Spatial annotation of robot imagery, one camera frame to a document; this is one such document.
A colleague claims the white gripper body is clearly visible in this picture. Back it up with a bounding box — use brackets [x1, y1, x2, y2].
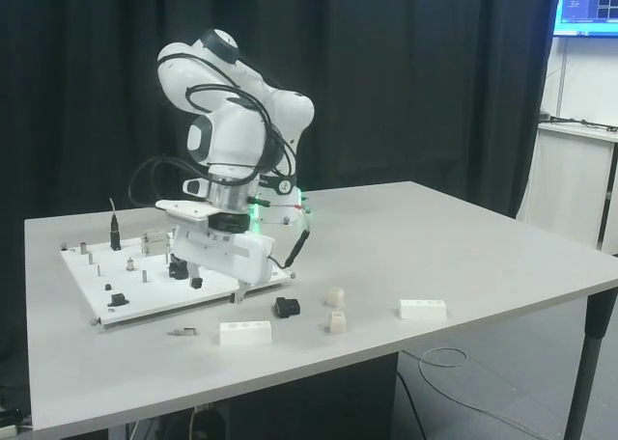
[171, 225, 275, 286]

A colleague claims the white peg holder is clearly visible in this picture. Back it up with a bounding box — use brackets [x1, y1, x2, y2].
[218, 319, 273, 347]
[397, 298, 448, 321]

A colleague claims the black D-SUB plug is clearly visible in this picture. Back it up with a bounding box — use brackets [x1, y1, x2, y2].
[273, 295, 302, 320]

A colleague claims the white task board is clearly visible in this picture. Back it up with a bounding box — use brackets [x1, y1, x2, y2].
[60, 227, 296, 331]

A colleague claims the thin black rod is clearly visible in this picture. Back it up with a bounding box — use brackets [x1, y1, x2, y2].
[283, 227, 313, 269]

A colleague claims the black waterproof plug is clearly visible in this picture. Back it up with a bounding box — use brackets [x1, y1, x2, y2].
[107, 197, 123, 253]

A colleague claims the beige square plug holder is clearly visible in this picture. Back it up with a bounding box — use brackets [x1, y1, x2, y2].
[327, 310, 350, 336]

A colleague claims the black curtain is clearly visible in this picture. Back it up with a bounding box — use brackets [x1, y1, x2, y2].
[0, 0, 556, 272]

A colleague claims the white cabinet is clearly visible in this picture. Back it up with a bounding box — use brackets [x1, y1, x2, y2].
[523, 119, 618, 257]

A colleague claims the black table leg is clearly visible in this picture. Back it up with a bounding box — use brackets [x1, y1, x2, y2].
[563, 285, 618, 440]

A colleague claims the blue screen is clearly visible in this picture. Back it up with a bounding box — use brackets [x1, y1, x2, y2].
[551, 0, 618, 39]

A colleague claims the black looping cable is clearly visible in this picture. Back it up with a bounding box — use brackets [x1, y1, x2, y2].
[126, 156, 213, 210]

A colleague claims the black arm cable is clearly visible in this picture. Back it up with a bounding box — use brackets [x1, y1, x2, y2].
[157, 56, 299, 190]

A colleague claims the grey floor cable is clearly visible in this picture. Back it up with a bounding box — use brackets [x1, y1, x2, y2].
[416, 345, 570, 435]

